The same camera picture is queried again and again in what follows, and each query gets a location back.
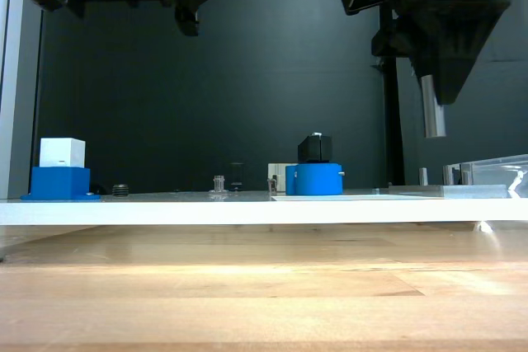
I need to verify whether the silver metal cylinder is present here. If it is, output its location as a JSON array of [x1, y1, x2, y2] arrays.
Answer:
[[419, 74, 448, 139]]

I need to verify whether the black plug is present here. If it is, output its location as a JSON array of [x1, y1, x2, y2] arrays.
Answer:
[[297, 132, 333, 164]]

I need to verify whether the clear plastic tub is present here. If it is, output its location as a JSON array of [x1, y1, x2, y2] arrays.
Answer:
[[442, 153, 528, 201]]

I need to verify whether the grey metal block with holes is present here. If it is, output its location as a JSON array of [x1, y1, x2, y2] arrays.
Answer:
[[387, 183, 508, 199]]

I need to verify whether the beige connector housing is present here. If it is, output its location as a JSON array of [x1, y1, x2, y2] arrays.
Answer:
[[266, 162, 296, 195]]

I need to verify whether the white cube block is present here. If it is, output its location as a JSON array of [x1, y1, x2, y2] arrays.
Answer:
[[40, 137, 87, 168]]

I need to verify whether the clear plastic fitting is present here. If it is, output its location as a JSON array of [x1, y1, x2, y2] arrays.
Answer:
[[209, 175, 229, 199]]

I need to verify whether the white task board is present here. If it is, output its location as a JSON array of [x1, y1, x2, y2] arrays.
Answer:
[[0, 190, 528, 228]]

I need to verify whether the black aluminium frame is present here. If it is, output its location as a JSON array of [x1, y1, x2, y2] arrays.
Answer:
[[373, 9, 409, 187]]

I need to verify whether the blue round mount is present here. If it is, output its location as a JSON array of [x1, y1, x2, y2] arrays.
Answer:
[[285, 162, 346, 197]]

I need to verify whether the dark clear bracket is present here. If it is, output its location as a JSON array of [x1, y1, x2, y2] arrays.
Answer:
[[229, 162, 245, 190]]

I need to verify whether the blue square mount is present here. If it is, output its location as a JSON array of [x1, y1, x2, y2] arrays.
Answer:
[[20, 166, 102, 202]]

